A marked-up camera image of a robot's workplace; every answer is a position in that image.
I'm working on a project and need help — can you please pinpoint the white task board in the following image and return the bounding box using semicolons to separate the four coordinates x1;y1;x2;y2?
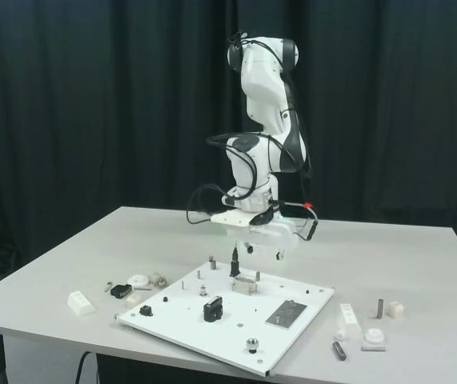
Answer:
113;258;335;378

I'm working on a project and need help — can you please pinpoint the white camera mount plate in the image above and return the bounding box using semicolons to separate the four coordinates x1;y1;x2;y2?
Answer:
210;210;254;226

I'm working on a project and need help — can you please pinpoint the black D-SUB plug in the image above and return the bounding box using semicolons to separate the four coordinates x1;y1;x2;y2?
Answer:
110;283;133;299

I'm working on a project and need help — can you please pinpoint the metal waterproof plug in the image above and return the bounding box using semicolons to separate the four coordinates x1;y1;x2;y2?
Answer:
147;271;170;289

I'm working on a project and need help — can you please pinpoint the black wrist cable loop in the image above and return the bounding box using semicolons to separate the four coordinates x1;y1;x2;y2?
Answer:
185;182;234;226

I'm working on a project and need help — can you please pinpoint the white holder with holes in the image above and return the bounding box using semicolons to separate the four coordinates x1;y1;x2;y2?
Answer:
66;290;97;318

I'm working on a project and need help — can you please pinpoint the black curtain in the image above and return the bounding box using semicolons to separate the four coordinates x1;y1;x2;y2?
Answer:
0;0;457;283

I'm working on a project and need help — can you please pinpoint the long white holder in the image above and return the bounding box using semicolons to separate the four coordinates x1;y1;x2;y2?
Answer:
339;302;363;334

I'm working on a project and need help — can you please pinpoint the black cable under table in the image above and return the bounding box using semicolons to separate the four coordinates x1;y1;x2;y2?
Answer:
76;350;98;384

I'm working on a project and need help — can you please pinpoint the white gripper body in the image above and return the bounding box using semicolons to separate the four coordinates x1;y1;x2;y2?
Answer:
222;222;299;247

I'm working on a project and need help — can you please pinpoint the white cube holder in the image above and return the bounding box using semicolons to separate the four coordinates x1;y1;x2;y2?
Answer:
387;301;407;321

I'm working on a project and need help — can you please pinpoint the white large gear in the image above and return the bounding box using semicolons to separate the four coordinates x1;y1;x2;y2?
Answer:
363;327;387;347

